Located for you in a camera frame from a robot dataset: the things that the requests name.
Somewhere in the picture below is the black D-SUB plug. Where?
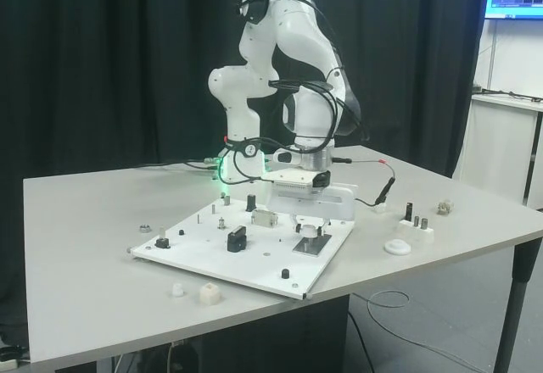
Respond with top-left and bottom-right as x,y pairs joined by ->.
227,225 -> 248,253

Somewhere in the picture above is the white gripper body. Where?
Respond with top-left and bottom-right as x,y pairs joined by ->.
267,183 -> 357,223

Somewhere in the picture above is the white task board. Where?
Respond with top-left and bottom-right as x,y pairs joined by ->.
128,194 -> 356,302

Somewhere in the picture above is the white cabinet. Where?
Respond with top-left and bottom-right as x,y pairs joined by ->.
451,92 -> 543,212

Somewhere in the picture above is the black camera cable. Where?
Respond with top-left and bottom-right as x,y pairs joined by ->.
230,136 -> 299,186

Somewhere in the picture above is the black floor cable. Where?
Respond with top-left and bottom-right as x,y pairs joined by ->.
347,309 -> 383,373

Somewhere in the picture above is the white large gear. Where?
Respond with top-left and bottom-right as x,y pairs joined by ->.
384,239 -> 411,258

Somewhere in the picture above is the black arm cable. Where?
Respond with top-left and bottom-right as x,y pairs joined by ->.
235,0 -> 367,148

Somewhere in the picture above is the white square holder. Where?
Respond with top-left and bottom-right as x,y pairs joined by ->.
199,282 -> 222,307

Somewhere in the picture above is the black curtain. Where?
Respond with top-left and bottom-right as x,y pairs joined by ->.
0,0 -> 495,340

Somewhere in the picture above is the white peg holder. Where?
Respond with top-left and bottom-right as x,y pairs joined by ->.
396,219 -> 436,241

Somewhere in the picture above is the grey floor cable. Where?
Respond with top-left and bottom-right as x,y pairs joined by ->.
367,290 -> 425,373

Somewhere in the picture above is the black table leg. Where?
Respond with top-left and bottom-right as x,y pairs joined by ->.
494,237 -> 543,373

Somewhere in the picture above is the white power strip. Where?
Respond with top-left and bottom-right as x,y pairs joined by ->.
0,345 -> 27,370

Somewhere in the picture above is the black base cable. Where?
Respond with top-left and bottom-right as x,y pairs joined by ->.
146,158 -> 225,173

